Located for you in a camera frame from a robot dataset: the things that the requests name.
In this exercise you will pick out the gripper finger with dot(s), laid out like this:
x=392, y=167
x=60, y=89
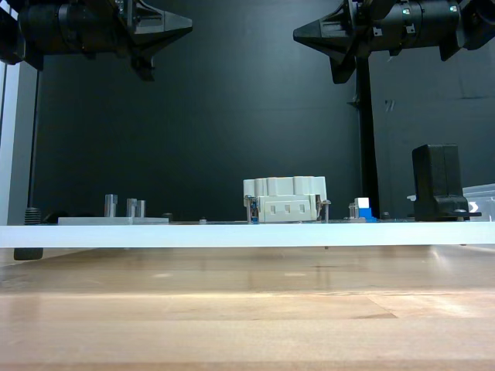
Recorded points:
x=170, y=21
x=162, y=38
x=328, y=46
x=325, y=29

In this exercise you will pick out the black connector block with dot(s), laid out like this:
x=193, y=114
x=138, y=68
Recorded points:
x=435, y=181

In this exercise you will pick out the small silver connector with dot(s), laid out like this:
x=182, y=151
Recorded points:
x=352, y=210

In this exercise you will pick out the grey connector socket housing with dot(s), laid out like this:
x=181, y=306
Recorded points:
x=286, y=208

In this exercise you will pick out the white taskboard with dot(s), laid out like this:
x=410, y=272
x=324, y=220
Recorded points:
x=247, y=235

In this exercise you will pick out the small blue white socket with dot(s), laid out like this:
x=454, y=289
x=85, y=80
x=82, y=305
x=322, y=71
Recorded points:
x=365, y=212

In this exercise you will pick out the silver metal pin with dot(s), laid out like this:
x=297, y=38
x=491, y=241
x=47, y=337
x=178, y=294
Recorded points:
x=141, y=208
x=131, y=208
x=110, y=205

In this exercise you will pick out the grey metal plate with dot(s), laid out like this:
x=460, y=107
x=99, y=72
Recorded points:
x=96, y=221

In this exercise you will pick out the clear plastic tub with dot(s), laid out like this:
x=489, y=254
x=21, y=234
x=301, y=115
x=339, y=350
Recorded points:
x=483, y=197

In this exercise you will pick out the black wall column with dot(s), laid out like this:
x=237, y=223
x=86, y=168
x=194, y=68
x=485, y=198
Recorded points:
x=369, y=154

